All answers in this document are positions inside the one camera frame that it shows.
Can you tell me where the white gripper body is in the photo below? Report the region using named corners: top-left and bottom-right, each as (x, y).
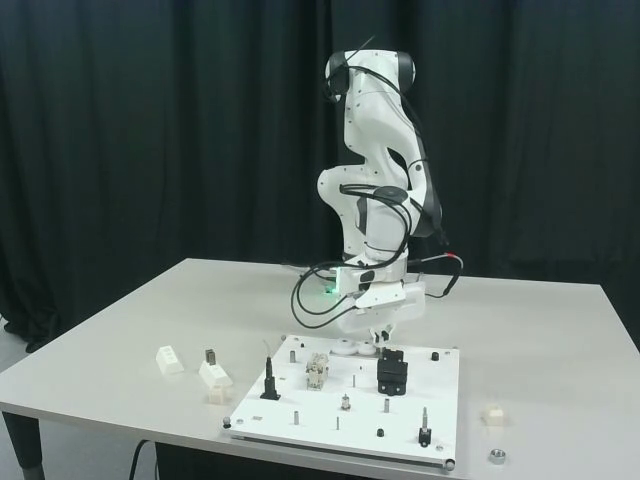
top-left (339, 281), bottom-right (428, 336)

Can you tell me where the black D-SUB plug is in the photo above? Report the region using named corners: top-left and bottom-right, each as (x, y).
top-left (375, 348), bottom-right (411, 396)

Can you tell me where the white task board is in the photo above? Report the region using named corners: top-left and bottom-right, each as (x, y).
top-left (222, 333), bottom-right (460, 472)

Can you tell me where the white empty peg holder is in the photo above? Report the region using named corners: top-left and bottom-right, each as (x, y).
top-left (155, 344), bottom-right (185, 375)

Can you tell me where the black curtain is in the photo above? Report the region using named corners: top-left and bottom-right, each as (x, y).
top-left (0, 0), bottom-right (640, 346)

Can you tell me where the dark table leg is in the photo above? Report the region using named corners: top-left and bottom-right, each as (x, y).
top-left (2, 410), bottom-right (46, 480)

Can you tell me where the black plug with thin wire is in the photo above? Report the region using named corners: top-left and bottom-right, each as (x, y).
top-left (258, 338), bottom-right (282, 401)

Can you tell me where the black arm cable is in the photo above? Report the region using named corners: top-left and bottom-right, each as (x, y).
top-left (324, 47), bottom-right (447, 246)

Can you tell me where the black floor cable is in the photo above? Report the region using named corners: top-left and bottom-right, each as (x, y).
top-left (130, 438), bottom-right (157, 480)

